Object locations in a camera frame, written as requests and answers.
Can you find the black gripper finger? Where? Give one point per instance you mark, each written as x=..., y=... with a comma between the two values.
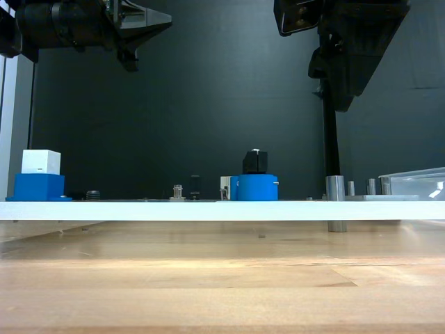
x=129, y=61
x=153, y=22
x=320, y=64
x=351, y=80

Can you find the steel 16mm cylinder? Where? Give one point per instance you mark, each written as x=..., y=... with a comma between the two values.
x=335, y=188

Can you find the white taskboard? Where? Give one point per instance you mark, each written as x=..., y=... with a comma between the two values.
x=139, y=210

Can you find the steel pin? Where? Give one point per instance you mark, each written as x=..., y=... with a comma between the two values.
x=372, y=186
x=386, y=184
x=350, y=188

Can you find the black D-sub connector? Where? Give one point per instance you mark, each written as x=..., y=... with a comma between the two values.
x=254, y=161

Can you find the grey metal plate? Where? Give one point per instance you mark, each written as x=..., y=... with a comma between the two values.
x=382, y=197

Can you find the clear plastic tub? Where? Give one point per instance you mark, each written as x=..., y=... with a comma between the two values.
x=417, y=184

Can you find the white cube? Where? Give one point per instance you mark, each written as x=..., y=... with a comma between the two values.
x=40, y=161

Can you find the black knurled knob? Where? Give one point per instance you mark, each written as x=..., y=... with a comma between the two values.
x=93, y=195

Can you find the black plug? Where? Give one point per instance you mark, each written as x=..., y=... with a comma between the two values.
x=195, y=184

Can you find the silver threaded connector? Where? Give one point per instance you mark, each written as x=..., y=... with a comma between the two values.
x=177, y=193

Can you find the blue block holder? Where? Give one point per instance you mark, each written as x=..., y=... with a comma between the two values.
x=38, y=188

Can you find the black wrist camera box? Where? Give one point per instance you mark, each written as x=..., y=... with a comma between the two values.
x=297, y=17

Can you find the blue connector mount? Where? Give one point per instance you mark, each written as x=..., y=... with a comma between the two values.
x=257, y=188

